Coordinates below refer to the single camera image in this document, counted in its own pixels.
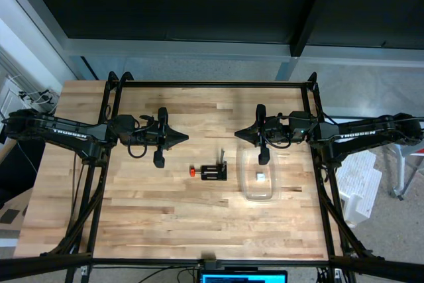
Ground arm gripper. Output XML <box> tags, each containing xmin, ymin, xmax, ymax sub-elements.
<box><xmin>234</xmin><ymin>103</ymin><xmax>290</xmax><ymax>166</ymax></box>
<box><xmin>138</xmin><ymin>107</ymin><xmax>189</xmax><ymax>169</ymax></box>

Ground clear plastic container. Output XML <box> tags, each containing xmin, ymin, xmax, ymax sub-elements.
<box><xmin>238</xmin><ymin>147</ymin><xmax>282</xmax><ymax>203</ymax></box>

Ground black clamp with orange knob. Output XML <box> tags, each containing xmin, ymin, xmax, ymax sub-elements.
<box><xmin>189</xmin><ymin>162</ymin><xmax>229</xmax><ymax>182</ymax></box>

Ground white step stool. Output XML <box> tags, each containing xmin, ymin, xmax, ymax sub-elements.
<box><xmin>335</xmin><ymin>148</ymin><xmax>384</xmax><ymax>229</ymax></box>

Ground laptop screen with blue edge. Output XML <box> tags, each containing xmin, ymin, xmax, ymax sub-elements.
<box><xmin>198</xmin><ymin>270</ymin><xmax>289</xmax><ymax>283</ymax></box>

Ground grey metal chair legs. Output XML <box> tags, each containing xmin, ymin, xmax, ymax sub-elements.
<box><xmin>383</xmin><ymin>143</ymin><xmax>424</xmax><ymax>202</ymax></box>

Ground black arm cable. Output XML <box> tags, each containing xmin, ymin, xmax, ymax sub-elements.
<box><xmin>261</xmin><ymin>136</ymin><xmax>293</xmax><ymax>148</ymax></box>
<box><xmin>127</xmin><ymin>139</ymin><xmax>149</xmax><ymax>159</ymax></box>

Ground black metal frame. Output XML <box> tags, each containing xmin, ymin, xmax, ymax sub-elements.
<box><xmin>0</xmin><ymin>70</ymin><xmax>424</xmax><ymax>283</ymax></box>

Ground black table-level camera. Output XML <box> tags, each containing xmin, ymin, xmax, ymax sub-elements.
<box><xmin>197</xmin><ymin>252</ymin><xmax>227</xmax><ymax>270</ymax></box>

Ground white and black cable bundle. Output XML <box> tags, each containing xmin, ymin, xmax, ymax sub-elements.
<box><xmin>17</xmin><ymin>88</ymin><xmax>58</xmax><ymax>107</ymax></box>

